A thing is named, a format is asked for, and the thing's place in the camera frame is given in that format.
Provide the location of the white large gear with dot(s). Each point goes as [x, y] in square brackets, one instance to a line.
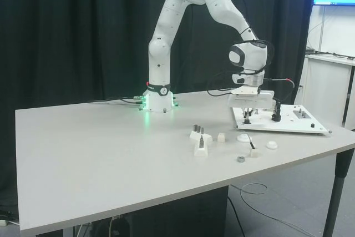
[243, 138]

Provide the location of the small white plug holder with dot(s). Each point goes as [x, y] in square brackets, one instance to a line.
[256, 153]

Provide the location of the white cabinet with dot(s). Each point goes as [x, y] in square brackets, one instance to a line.
[324, 87]

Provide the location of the white medium gear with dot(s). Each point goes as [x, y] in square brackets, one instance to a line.
[271, 145]

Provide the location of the long white peg holder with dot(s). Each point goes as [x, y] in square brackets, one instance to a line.
[194, 135]

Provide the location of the medium metal round peg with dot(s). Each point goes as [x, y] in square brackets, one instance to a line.
[198, 129]

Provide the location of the small white Ethernet holder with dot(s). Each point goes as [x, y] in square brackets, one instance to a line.
[221, 137]

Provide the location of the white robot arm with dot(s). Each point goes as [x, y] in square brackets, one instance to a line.
[158, 62]

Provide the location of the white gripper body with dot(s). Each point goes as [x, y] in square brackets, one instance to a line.
[249, 101]

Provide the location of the white power strip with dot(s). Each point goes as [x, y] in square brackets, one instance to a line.
[3, 222]

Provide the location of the clear Ethernet plug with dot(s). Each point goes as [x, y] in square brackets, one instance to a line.
[247, 117]

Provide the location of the white task board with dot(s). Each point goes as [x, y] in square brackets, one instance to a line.
[277, 126]

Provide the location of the black curtain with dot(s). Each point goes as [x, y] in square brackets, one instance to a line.
[55, 40]

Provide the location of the metal bolt nut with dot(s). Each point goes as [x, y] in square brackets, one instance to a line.
[241, 158]

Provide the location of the large metal round peg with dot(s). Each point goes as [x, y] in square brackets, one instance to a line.
[195, 128]

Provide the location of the black table leg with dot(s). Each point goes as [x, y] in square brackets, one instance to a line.
[337, 192]

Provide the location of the white single peg holder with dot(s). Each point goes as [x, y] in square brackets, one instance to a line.
[201, 153]

